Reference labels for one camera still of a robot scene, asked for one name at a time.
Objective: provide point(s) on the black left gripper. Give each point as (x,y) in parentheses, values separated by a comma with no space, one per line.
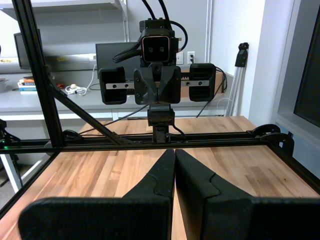
(112,96)

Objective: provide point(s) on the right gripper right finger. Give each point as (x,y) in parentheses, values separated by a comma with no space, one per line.
(237,220)

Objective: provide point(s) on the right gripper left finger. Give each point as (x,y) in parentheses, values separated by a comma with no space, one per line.
(112,220)

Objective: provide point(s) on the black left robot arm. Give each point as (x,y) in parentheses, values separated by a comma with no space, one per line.
(161,117)

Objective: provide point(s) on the brown cardboard box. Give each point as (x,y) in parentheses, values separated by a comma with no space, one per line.
(184,92)

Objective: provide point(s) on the black computer monitor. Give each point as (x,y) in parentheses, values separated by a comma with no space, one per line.
(105,57)
(21,50)

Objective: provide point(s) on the white shelf upright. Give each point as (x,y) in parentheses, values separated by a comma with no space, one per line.
(126,22)

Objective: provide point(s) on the black and silver tripod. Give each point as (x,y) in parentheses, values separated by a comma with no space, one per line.
(242,57)

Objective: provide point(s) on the white desk leg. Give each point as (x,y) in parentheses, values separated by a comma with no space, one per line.
(11,172)

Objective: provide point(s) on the grey desk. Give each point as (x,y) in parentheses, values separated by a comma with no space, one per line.
(37,102)

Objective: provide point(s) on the stack of books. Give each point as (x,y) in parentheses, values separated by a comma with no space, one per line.
(27,87)

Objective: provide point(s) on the white wall outlet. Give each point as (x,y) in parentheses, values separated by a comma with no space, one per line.
(180,58)
(191,57)

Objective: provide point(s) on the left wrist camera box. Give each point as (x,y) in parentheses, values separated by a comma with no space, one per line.
(155,50)

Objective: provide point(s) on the black frame rail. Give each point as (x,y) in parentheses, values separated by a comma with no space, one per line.
(200,140)
(295,168)
(27,183)

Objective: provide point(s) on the black diagonal frame brace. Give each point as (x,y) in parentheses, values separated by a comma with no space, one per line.
(92,119)

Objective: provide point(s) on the grey wall shelf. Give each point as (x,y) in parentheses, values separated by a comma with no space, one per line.
(75,65)

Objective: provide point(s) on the white wall shelf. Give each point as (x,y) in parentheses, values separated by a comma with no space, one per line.
(75,6)

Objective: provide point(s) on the black frame post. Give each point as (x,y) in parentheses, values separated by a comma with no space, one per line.
(38,75)

